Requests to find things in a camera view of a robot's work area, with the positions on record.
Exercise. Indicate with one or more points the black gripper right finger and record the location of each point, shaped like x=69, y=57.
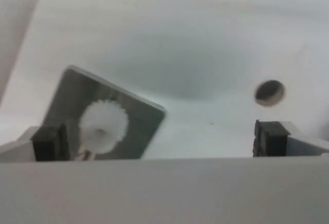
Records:
x=272, y=139

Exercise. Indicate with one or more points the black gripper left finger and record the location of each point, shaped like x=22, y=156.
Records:
x=48, y=143

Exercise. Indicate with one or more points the white small gear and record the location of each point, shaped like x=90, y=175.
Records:
x=104, y=126

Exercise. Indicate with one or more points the white task board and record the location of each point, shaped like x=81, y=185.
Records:
x=180, y=54

